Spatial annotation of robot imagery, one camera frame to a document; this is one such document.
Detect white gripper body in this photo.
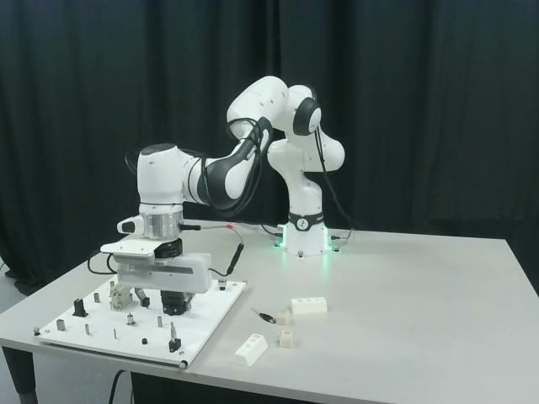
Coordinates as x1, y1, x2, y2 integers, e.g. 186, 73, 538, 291
116, 251, 211, 295

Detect black waterproof plug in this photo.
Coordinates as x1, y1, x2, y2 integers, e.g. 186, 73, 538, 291
168, 322, 183, 354

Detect white task board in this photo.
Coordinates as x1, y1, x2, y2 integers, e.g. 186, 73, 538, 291
32, 275, 248, 370

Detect white sloped holder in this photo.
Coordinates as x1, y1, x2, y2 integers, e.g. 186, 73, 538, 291
234, 332, 270, 366

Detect black USB plug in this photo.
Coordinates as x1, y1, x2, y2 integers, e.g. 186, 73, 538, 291
251, 308, 278, 325

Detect white holder with three holes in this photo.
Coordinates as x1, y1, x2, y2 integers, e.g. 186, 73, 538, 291
290, 296, 328, 316

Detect black table leg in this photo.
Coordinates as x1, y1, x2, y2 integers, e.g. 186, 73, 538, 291
2, 348, 33, 404

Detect black curtain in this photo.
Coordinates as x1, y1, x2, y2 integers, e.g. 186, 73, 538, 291
0, 0, 539, 281

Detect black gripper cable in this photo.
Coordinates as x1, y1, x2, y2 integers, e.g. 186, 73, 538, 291
87, 252, 120, 275

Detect thin black rod on wire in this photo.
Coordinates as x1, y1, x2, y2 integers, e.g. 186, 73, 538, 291
181, 222, 246, 275

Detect black cable under table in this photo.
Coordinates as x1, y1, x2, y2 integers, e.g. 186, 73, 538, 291
109, 369, 132, 404

